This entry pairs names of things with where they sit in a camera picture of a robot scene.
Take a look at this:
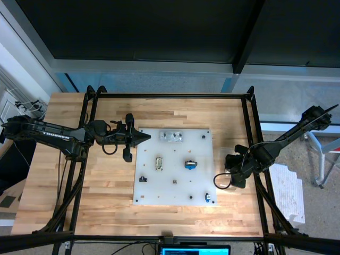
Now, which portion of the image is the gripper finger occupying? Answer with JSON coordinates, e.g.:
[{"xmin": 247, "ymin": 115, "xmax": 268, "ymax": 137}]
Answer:
[
  {"xmin": 133, "ymin": 127, "xmax": 151, "ymax": 138},
  {"xmin": 133, "ymin": 137, "xmax": 151, "ymax": 147}
]

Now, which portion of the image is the clear plastic tub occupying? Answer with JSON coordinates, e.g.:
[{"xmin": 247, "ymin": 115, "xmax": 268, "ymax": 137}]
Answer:
[{"xmin": 214, "ymin": 145, "xmax": 241, "ymax": 192}]

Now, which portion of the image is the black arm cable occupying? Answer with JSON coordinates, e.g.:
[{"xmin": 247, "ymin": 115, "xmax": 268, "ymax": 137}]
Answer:
[
  {"xmin": 214, "ymin": 142, "xmax": 266, "ymax": 190},
  {"xmin": 101, "ymin": 121, "xmax": 123, "ymax": 156}
]

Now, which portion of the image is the white foam block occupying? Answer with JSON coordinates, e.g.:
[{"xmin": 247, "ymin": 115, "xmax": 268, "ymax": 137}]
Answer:
[{"xmin": 268, "ymin": 162, "xmax": 307, "ymax": 230}]

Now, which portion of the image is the white task board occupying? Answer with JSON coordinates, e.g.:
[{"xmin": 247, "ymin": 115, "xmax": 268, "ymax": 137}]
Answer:
[{"xmin": 132, "ymin": 128, "xmax": 218, "ymax": 207}]

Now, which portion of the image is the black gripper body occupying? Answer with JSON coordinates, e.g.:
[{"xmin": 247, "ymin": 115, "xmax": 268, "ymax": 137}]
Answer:
[
  {"xmin": 110, "ymin": 113, "xmax": 134, "ymax": 163},
  {"xmin": 231, "ymin": 144, "xmax": 253, "ymax": 189}
]

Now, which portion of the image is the brown cardboard box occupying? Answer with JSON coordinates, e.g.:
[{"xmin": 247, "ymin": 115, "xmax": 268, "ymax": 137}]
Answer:
[{"xmin": 0, "ymin": 178, "xmax": 27, "ymax": 213}]

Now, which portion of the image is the laptop screen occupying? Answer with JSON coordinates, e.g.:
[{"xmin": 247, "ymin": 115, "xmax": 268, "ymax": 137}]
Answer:
[{"xmin": 158, "ymin": 244, "xmax": 231, "ymax": 255}]

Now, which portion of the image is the black low camera box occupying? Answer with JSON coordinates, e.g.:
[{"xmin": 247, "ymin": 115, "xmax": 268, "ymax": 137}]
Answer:
[{"xmin": 161, "ymin": 231, "xmax": 179, "ymax": 245}]

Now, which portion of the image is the black aluminium frame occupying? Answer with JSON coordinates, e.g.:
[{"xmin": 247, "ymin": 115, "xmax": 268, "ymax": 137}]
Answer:
[{"xmin": 0, "ymin": 84, "xmax": 340, "ymax": 255}]

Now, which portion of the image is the aluminium clamp block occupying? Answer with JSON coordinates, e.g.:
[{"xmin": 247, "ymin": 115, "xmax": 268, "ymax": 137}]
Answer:
[{"xmin": 158, "ymin": 130, "xmax": 184, "ymax": 143}]

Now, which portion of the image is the silver metal stand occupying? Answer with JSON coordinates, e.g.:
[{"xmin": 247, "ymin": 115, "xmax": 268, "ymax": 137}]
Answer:
[{"xmin": 304, "ymin": 131, "xmax": 340, "ymax": 190}]

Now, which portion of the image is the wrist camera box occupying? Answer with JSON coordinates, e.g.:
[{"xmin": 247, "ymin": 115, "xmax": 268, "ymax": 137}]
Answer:
[{"xmin": 225, "ymin": 153, "xmax": 239, "ymax": 173}]

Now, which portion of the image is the black vertical column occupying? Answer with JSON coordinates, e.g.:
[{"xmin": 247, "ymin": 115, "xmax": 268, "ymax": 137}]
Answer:
[{"xmin": 233, "ymin": 0, "xmax": 266, "ymax": 74}]

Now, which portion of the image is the black white cable bundle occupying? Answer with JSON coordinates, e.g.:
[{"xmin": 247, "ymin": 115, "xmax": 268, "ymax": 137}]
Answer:
[{"xmin": 13, "ymin": 99, "xmax": 48, "ymax": 117}]

